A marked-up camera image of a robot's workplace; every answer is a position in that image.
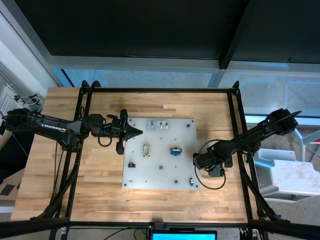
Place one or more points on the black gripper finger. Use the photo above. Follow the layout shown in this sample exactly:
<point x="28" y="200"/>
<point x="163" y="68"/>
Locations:
<point x="132" y="135"/>
<point x="132" y="129"/>

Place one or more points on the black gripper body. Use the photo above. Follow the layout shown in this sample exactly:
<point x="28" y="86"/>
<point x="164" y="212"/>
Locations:
<point x="113" y="130"/>
<point x="217" y="172"/>

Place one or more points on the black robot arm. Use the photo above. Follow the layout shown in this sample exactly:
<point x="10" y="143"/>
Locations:
<point x="55" y="127"/>
<point x="245" y="136"/>

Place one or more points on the grey rectangular connector housing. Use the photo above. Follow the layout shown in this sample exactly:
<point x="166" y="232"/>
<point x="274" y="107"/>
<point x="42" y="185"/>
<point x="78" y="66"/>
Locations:
<point x="146" y="150"/>

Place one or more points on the aluminium block with screws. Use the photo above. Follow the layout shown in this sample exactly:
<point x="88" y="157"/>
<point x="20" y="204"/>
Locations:
<point x="157" y="127"/>

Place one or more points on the small blue connector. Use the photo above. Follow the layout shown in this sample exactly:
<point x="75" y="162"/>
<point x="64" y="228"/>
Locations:
<point x="191" y="181"/>

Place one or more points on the small metal round connector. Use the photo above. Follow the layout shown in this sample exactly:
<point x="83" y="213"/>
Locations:
<point x="161" y="167"/>

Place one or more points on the white board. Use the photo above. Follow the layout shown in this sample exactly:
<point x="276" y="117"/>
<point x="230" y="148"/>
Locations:
<point x="155" y="180"/>

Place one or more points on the blue screen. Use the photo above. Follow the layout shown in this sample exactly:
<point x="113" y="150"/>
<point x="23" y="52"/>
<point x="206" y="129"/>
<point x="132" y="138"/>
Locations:
<point x="182" y="236"/>

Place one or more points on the white plastic step stool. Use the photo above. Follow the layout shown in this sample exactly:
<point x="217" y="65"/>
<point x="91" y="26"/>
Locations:
<point x="295" y="175"/>

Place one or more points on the black power adapters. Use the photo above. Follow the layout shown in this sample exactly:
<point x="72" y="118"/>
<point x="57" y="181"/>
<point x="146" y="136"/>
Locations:
<point x="22" y="99"/>

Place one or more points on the flat cardboard box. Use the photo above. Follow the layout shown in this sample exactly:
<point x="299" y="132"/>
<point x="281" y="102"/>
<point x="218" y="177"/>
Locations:
<point x="10" y="185"/>

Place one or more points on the black room column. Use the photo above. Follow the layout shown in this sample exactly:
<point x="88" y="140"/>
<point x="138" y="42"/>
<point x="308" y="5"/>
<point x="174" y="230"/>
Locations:
<point x="230" y="45"/>

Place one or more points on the black USB socket mount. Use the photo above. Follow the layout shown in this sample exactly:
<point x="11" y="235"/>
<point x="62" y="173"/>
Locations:
<point x="131" y="165"/>

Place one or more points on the blue and black connector mount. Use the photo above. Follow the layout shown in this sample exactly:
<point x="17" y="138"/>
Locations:
<point x="176" y="151"/>

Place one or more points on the black aluminium frame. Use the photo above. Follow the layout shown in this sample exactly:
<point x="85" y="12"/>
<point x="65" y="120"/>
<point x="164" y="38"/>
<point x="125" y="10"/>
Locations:
<point x="160" y="90"/>

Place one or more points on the grey metal window frame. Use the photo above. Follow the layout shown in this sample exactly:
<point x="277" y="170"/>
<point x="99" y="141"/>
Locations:
<point x="125" y="62"/>

